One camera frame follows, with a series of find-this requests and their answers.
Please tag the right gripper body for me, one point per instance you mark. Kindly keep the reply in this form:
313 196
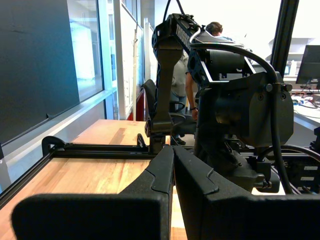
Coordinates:
245 112

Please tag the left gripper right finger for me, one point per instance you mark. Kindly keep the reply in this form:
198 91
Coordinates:
237 215

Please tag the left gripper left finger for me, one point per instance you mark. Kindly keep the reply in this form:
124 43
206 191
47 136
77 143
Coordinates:
105 215

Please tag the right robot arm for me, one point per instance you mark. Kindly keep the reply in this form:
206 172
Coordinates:
166 75

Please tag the white desk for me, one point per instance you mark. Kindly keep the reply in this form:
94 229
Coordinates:
306 118

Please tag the person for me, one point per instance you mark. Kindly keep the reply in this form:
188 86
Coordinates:
178 77

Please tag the black computer monitor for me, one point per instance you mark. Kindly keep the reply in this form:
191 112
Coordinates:
310 62

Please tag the black office chair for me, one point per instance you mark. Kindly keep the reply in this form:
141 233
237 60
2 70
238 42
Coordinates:
150 97

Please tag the window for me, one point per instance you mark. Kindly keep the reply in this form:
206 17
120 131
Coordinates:
85 47

